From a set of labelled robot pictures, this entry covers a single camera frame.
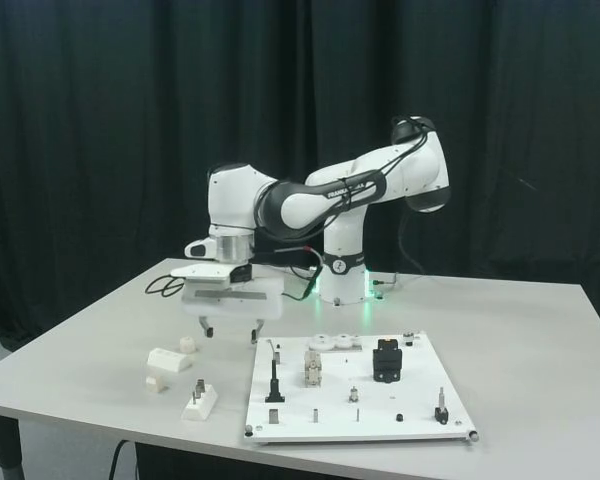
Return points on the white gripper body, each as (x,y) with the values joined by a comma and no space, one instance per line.
(230,305)

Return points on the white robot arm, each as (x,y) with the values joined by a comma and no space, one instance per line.
(340,240)

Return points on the large metal square peg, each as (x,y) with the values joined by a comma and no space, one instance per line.
(200,387)

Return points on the white sloped peg holder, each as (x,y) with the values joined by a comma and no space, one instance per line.
(200,410)

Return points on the short metal square peg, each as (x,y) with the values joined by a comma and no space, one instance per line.
(273,416)

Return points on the small white cube holder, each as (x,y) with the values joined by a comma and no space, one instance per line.
(187,345)

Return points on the flat white mounting plate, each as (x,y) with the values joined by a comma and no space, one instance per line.
(200,272)

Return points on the white long block holder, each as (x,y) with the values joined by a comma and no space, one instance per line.
(170,361)

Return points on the white large gear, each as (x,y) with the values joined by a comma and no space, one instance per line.
(321,343)

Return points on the beige metal connector housing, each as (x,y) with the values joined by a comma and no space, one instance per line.
(313,372)

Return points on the cream cube holder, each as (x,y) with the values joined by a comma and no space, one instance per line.
(156,386)

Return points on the white medium gear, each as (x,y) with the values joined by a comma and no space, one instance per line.
(345,343)

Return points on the metal BNC plug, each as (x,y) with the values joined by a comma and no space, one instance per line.
(353,396)

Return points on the black block connector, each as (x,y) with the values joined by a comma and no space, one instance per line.
(387,365)

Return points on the metal bolt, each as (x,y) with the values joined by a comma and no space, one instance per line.
(408,339)

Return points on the white task board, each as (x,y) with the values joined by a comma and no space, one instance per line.
(380,425)

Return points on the black plug with grey stem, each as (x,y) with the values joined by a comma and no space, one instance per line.
(441,411)

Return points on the dark grey table leg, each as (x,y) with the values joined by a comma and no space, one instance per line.
(2,445)

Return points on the black curtains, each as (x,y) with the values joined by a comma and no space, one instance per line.
(80,100)

